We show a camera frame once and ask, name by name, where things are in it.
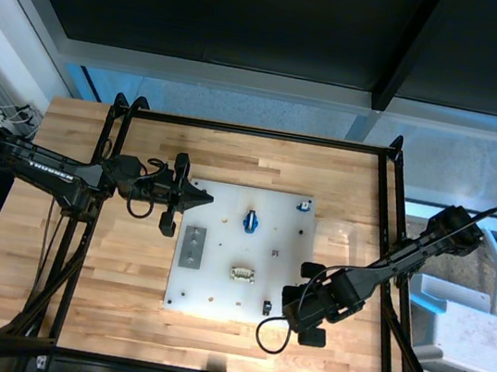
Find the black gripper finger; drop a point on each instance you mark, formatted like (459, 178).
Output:
(196, 191)
(194, 201)

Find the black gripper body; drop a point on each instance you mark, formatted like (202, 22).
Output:
(174, 194)
(305, 307)

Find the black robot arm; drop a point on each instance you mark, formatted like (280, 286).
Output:
(406, 258)
(45, 167)

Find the silver round bar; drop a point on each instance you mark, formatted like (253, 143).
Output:
(250, 221)

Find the blue bar clamp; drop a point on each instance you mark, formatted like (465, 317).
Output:
(255, 225)

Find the black USB socket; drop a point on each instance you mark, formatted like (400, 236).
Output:
(267, 308)

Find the grey metal plate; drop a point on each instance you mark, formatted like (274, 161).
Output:
(185, 247)

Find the beige connector housing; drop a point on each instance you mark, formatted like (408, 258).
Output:
(243, 274)

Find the clear plastic tub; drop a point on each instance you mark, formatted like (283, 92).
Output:
(334, 241)

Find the white task board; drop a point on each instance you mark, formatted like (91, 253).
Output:
(215, 284)

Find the blue holder with white cap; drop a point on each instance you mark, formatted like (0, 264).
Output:
(304, 206)

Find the white plastic bin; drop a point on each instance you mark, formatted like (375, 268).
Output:
(464, 340)

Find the black aluminium frame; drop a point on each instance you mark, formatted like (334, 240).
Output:
(256, 132)

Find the black frame clamp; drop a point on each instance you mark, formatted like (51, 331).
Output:
(396, 145)
(141, 102)
(118, 101)

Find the black wall post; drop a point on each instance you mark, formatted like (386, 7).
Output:
(407, 46)

